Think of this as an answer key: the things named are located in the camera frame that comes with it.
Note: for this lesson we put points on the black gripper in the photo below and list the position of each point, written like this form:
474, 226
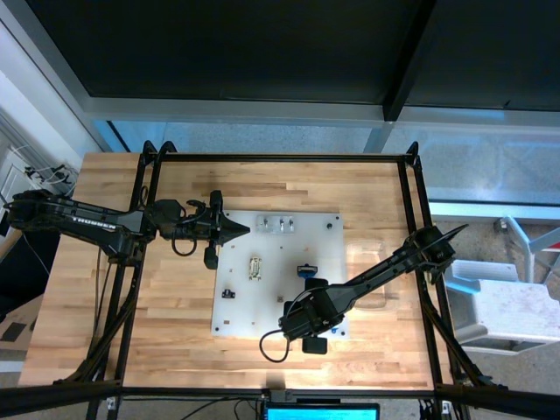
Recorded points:
214, 227
315, 345

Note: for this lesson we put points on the clear bar with pins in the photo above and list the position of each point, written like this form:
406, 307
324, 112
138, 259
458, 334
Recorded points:
275, 224

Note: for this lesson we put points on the beige connector housing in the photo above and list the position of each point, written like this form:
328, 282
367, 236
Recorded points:
255, 268

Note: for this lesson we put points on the black clamp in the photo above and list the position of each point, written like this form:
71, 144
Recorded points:
228, 294

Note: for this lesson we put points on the laptop screen with blue edge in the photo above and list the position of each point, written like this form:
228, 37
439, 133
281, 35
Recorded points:
319, 413

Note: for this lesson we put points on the white board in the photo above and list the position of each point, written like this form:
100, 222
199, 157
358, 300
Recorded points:
258, 306

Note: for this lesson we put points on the black connector with silver shell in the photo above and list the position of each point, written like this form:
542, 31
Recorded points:
306, 266

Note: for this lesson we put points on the clear plastic tub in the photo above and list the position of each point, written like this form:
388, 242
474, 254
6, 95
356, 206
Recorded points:
363, 250

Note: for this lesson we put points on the white plastic stool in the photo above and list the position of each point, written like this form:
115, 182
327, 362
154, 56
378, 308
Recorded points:
516, 306

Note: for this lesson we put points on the black desk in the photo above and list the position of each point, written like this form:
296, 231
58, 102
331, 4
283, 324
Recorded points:
22, 271

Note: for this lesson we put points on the brown cardboard box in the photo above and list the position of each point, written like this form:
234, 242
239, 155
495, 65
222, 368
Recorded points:
22, 315

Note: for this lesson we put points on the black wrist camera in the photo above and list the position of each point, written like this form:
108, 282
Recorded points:
290, 308

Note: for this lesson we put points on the black table-level camera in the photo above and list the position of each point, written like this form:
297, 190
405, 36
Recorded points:
281, 395

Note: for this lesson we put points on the blue mount block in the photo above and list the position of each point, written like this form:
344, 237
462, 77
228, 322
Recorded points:
306, 274

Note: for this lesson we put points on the black metal frame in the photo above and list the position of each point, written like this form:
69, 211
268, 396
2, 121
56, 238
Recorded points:
280, 157

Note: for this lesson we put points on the grey metal trolley frame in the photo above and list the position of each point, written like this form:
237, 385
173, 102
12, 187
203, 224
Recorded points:
527, 249

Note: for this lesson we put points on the black wall post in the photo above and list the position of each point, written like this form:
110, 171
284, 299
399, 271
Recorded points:
407, 65

